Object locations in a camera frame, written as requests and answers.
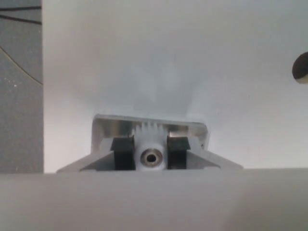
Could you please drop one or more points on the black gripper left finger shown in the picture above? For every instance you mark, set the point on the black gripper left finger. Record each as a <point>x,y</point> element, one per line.
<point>122,151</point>

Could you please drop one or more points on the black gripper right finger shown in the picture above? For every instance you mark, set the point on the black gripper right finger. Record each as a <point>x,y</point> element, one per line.
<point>178,151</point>

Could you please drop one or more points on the white small gear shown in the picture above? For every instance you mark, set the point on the white small gear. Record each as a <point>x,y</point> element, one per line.
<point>149,134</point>

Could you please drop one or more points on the metal round peg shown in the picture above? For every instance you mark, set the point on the metal round peg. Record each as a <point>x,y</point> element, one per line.
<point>300,67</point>

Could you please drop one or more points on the white task board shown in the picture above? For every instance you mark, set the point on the white task board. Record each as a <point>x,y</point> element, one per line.
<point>168,60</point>

